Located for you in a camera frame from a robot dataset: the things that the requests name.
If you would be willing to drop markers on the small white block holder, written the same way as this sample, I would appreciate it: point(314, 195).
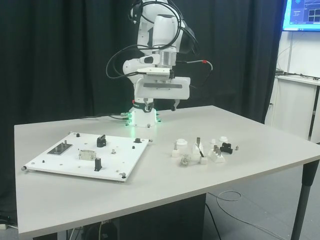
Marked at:
point(204, 160)

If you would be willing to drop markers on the black device on cabinet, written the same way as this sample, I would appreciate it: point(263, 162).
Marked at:
point(280, 72)

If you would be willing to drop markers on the clear Ethernet plug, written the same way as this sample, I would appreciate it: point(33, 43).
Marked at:
point(184, 160)

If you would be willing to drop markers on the white cabinet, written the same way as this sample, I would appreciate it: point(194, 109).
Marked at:
point(292, 107)

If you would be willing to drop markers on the white power strip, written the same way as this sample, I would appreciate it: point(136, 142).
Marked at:
point(3, 226)

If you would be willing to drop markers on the slim black plug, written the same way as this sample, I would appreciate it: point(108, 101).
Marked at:
point(200, 152)

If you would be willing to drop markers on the metal BNC plug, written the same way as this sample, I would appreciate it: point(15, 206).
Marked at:
point(237, 148)

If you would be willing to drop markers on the metal square peg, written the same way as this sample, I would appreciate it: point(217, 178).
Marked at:
point(219, 151)

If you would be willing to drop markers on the metal round peg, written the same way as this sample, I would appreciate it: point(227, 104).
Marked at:
point(215, 148)

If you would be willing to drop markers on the white holder with pegs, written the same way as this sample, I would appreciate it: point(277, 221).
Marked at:
point(217, 158)

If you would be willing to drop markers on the black D-SUB plug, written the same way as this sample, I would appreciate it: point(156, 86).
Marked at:
point(226, 147)

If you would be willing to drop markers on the black curtain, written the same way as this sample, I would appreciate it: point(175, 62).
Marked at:
point(50, 55)

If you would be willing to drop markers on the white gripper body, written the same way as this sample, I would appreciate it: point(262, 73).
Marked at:
point(162, 91)

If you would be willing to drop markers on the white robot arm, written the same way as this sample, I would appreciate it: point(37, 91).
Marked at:
point(143, 32)

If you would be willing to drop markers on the blue screen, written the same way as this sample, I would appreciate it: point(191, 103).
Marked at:
point(302, 15)

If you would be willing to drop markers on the metal USB plug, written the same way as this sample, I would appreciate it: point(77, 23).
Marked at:
point(198, 140)

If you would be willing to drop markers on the white large gear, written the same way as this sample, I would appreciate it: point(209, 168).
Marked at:
point(181, 143)

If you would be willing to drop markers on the black table leg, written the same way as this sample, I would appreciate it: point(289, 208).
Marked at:
point(305, 197)

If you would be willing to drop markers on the white task board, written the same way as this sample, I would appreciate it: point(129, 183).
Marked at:
point(82, 162)

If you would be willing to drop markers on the small white peg holder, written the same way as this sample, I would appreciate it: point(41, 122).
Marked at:
point(175, 152)

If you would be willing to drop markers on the white USB plug holder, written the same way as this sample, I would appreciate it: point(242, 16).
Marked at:
point(196, 150)

